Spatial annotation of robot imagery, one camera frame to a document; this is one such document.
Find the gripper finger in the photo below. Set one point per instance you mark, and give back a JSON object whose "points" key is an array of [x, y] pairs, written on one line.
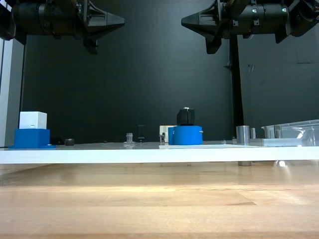
{"points": [[104, 18], [202, 18], [102, 31], [204, 31]]}

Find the silver metal cylinder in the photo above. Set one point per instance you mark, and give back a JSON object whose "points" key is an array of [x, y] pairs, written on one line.
{"points": [[243, 135]]}

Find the black block plug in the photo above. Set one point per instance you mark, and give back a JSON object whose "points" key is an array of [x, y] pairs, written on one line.
{"points": [[185, 117]]}

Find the white cube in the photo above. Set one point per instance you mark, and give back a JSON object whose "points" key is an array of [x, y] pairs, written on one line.
{"points": [[32, 120]]}

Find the blue round holder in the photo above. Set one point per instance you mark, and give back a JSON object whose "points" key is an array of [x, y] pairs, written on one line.
{"points": [[187, 137]]}

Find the thin metal pin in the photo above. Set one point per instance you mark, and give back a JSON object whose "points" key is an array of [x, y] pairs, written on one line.
{"points": [[253, 133]]}

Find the black knurled nut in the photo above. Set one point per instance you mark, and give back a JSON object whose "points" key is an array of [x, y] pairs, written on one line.
{"points": [[69, 142]]}

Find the beige connector housing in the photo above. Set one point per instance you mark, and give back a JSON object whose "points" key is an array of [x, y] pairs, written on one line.
{"points": [[164, 130]]}

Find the clear plastic fitting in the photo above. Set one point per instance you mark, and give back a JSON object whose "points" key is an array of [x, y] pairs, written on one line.
{"points": [[128, 138]]}

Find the white board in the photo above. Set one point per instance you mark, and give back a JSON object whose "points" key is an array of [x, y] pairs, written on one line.
{"points": [[99, 155]]}

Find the blue square base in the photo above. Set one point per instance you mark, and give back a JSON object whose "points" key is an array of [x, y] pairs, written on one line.
{"points": [[31, 139]]}

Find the grey rectangular bar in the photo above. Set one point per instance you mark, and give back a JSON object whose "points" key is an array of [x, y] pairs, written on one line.
{"points": [[279, 142]]}

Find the clear plastic tub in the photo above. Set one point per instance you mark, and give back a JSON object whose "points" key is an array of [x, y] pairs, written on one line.
{"points": [[294, 132]]}

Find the black metal frame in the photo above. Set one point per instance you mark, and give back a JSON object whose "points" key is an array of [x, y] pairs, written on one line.
{"points": [[236, 99]]}

